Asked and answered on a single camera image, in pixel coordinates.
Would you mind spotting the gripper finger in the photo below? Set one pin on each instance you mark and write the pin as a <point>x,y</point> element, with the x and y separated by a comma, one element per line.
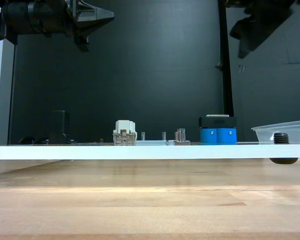
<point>272,22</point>
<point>90,26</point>
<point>95,13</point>
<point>251,35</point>

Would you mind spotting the blue and black connector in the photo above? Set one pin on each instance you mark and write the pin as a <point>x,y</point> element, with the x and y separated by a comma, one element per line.
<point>217,136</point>

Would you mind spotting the beige multipole connector housing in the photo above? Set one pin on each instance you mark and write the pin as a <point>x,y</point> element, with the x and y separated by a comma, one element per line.
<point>123,130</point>

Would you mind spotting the small metal connector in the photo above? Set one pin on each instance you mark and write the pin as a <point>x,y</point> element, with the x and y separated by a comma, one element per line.
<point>181,136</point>

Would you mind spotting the white taskboard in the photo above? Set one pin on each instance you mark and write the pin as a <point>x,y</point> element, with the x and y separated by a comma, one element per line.
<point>115,152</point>

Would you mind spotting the clear plastic tub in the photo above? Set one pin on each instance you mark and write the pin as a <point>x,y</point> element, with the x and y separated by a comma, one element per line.
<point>265,133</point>

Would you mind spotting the black clamp block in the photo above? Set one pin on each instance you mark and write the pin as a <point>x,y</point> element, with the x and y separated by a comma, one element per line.
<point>58,125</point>

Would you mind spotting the black threaded stud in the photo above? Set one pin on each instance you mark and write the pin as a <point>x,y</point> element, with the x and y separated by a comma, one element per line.
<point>281,138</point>

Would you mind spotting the black rubber foot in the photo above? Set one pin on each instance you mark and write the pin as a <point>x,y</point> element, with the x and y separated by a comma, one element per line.
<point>283,160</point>

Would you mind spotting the aluminium plate with posts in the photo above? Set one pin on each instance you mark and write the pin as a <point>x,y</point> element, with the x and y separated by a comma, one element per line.
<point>150,143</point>

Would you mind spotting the black upright post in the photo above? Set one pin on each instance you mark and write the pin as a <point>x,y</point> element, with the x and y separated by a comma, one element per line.
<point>226,75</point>

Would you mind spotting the black frame corner bracket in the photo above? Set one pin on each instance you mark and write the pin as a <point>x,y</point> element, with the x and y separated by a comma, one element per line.
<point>27,140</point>

